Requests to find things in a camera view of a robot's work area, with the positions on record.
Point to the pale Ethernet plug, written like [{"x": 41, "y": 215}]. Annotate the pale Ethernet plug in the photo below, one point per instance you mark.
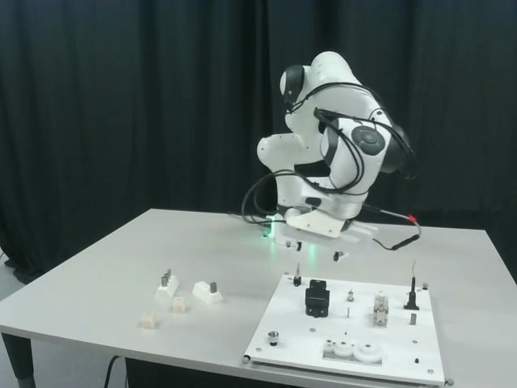
[{"x": 380, "y": 311}]

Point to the dark grey table leg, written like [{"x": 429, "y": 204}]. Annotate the dark grey table leg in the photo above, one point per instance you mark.
[{"x": 16, "y": 359}]

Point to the white small gear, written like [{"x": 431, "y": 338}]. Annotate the white small gear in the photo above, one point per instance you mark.
[{"x": 330, "y": 344}]

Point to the metal BNC plug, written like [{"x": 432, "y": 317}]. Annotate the metal BNC plug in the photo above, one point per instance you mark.
[{"x": 350, "y": 296}]

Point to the small cream holder block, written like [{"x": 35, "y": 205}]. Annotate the small cream holder block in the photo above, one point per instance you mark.
[
  {"x": 149, "y": 319},
  {"x": 179, "y": 304}
]

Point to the flat white mounting plate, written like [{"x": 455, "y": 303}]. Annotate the flat white mounting plate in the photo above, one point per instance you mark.
[{"x": 319, "y": 224}]

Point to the large metal square peg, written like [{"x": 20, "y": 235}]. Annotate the large metal square peg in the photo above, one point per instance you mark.
[{"x": 213, "y": 286}]

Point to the metal bolt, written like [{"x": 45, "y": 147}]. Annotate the metal bolt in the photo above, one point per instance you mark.
[{"x": 273, "y": 337}]

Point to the white task board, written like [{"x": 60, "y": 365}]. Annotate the white task board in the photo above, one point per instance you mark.
[{"x": 291, "y": 323}]

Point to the black upright plug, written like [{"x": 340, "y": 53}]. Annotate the black upright plug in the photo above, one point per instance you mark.
[{"x": 412, "y": 297}]

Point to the white large gear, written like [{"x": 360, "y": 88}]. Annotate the white large gear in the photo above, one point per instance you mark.
[{"x": 367, "y": 351}]

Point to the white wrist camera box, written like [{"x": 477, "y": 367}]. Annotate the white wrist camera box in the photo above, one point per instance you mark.
[{"x": 313, "y": 201}]

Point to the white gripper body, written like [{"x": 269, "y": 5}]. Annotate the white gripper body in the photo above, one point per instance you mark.
[{"x": 363, "y": 233}]

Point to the short metal square peg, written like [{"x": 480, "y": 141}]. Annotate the short metal square peg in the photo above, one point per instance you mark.
[{"x": 413, "y": 319}]

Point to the black curtain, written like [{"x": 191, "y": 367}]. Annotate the black curtain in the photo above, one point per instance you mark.
[{"x": 121, "y": 81}]

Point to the white medium gear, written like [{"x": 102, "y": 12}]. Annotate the white medium gear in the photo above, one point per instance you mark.
[{"x": 343, "y": 349}]

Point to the white three-peg holder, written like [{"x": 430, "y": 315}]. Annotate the white three-peg holder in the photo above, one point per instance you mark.
[{"x": 166, "y": 290}]

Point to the white square peg holder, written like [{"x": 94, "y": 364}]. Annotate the white square peg holder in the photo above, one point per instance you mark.
[{"x": 204, "y": 295}]

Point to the black D-SUB plug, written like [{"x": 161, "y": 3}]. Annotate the black D-SUB plug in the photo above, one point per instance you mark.
[{"x": 316, "y": 300}]

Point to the thin metal pin black base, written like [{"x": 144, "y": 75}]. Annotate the thin metal pin black base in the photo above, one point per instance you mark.
[{"x": 297, "y": 279}]

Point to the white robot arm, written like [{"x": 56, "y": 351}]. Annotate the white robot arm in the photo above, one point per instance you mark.
[{"x": 335, "y": 68}]

